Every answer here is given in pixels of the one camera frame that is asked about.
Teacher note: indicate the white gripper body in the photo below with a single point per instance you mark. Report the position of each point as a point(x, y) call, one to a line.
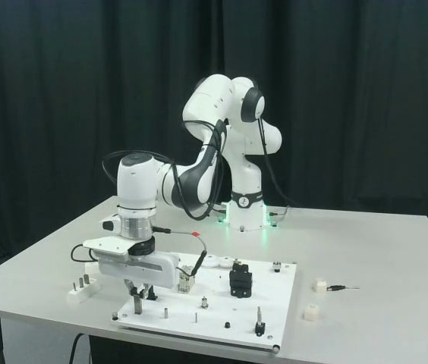
point(153, 275)

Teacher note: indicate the metal square peg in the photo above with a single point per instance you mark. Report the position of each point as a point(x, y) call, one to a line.
point(137, 305)

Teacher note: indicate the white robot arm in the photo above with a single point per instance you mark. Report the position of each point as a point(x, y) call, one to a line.
point(244, 167)

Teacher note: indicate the black flange band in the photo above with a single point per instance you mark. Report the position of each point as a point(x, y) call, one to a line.
point(142, 247)

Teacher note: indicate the flat white mounting plate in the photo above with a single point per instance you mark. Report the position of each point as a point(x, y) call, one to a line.
point(106, 245)

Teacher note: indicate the metal BNC plug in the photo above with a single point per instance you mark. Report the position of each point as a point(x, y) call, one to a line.
point(203, 302)

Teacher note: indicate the white task board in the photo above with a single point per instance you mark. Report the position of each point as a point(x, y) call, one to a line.
point(206, 299)

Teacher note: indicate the white large gear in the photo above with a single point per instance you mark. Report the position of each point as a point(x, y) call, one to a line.
point(212, 261)

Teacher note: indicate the white medium gear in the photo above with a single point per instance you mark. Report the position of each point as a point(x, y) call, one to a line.
point(224, 262)

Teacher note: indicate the metal bolt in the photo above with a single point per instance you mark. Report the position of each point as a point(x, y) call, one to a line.
point(259, 314)

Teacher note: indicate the metal waterproof plug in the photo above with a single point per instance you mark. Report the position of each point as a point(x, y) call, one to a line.
point(275, 267)

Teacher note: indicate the small white plug holder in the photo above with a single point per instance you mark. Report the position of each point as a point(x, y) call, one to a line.
point(319, 285)
point(311, 311)

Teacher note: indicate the black curtain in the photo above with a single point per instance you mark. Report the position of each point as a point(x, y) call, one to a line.
point(47, 76)

